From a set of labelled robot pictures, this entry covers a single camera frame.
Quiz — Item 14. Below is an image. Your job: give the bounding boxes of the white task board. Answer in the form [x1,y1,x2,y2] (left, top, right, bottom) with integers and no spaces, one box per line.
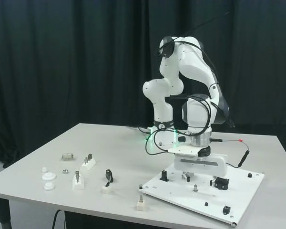
[139,163,265,227]

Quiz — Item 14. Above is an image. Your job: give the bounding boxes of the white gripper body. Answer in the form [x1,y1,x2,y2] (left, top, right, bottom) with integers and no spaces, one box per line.
[173,153,228,180]

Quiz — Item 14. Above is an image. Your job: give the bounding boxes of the white round peg holder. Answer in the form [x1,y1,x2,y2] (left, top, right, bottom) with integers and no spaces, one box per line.
[72,176,84,191]

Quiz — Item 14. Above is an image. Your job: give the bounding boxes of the black base cable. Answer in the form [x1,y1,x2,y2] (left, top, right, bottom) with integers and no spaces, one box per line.
[125,125,155,134]

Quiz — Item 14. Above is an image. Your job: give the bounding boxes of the black curtain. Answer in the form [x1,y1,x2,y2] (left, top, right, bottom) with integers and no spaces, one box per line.
[0,0,286,169]

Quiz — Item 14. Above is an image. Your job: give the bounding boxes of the white square peg holder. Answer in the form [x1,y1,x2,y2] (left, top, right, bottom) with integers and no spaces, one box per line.
[80,159,97,171]

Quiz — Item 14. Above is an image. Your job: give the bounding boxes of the black box under table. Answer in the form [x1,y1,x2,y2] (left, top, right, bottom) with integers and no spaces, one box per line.
[64,209,158,229]

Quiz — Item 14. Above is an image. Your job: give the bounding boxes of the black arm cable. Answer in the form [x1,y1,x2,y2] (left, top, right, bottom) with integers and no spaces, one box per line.
[144,13,235,156]

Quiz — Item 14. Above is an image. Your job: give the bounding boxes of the black table leg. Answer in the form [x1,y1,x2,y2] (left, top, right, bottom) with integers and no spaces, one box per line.
[0,197,10,229]

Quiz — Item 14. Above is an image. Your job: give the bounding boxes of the black floor cable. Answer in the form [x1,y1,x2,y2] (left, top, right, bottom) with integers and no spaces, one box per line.
[52,209,65,229]

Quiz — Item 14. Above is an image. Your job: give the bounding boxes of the white large gear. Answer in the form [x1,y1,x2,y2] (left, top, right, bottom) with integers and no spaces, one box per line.
[41,173,56,182]

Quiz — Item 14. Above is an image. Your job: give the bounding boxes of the black rod with red tag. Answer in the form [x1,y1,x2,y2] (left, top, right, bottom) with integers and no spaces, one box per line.
[211,137,250,168]

